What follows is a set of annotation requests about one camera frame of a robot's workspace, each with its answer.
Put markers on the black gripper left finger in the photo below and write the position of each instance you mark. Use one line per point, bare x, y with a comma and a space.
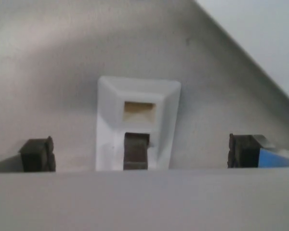
37, 155

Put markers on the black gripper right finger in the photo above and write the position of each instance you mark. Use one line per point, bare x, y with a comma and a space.
243, 151

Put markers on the white square peg holder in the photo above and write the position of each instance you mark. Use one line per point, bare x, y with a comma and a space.
106, 125

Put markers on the metal square peg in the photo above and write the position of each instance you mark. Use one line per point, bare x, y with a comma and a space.
136, 151

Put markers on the white task board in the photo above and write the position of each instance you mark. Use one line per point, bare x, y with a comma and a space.
267, 29

